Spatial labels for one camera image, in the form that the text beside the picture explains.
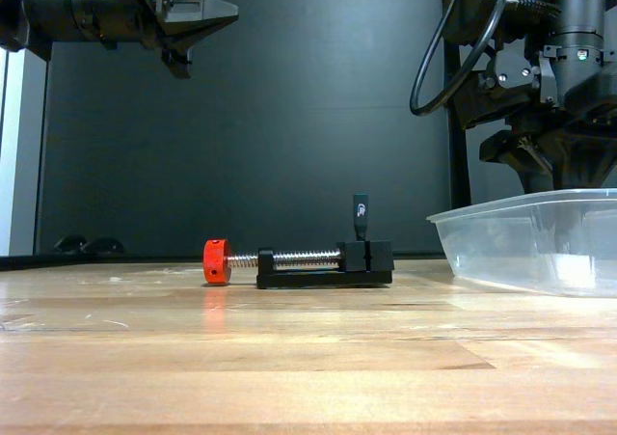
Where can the black USB-C socket connector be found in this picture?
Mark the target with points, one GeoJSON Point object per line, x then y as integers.
{"type": "Point", "coordinates": [361, 210]}

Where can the clear plastic tub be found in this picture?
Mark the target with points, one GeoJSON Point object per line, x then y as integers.
{"type": "Point", "coordinates": [482, 242]}

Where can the white block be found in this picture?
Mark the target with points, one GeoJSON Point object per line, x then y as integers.
{"type": "Point", "coordinates": [569, 271]}

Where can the black vise with red knob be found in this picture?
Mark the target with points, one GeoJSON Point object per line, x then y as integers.
{"type": "Point", "coordinates": [366, 259]}

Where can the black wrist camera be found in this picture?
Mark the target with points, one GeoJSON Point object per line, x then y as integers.
{"type": "Point", "coordinates": [487, 107]}

